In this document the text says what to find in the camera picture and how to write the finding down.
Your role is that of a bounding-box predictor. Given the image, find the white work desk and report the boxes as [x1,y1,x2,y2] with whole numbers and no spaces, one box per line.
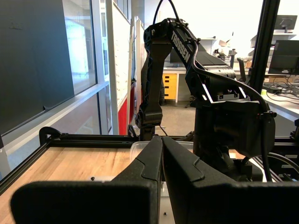
[261,79,299,122]

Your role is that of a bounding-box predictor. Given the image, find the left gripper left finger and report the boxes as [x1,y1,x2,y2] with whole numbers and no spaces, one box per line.
[10,135,164,224]

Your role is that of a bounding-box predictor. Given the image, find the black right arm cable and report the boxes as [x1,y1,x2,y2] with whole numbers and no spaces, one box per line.
[153,0,299,183]

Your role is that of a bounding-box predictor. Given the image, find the black aluminium frame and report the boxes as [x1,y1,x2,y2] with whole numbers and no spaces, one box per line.
[0,0,299,196]

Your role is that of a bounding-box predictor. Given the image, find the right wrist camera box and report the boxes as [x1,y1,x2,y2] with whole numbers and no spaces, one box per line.
[217,163,242,183]

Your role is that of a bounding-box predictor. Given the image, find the white partition panel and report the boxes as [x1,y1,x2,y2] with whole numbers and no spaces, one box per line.
[132,15,150,131]
[106,0,133,136]

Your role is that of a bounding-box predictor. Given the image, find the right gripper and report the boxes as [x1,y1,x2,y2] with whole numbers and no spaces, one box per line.
[193,99,277,165]

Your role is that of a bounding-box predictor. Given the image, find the yellow drawer cabinet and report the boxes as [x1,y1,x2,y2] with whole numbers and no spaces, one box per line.
[163,73,178,101]

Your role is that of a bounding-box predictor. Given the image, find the large black monitor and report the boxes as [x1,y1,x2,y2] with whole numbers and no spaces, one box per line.
[268,39,299,76]

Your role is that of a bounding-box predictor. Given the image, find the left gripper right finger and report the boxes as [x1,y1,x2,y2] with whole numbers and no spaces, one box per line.
[163,136,299,224]

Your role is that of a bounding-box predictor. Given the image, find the white office desk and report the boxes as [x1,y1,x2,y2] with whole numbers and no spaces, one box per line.
[161,66,194,103]

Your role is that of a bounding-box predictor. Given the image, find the small black monitor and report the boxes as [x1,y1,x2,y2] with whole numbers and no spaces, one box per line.
[170,48,187,65]
[275,15,299,33]

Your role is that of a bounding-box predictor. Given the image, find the black office chair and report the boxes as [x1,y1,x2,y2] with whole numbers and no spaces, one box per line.
[237,57,252,84]

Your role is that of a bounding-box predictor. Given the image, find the clear plastic tub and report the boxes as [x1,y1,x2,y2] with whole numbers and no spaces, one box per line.
[130,140,195,162]

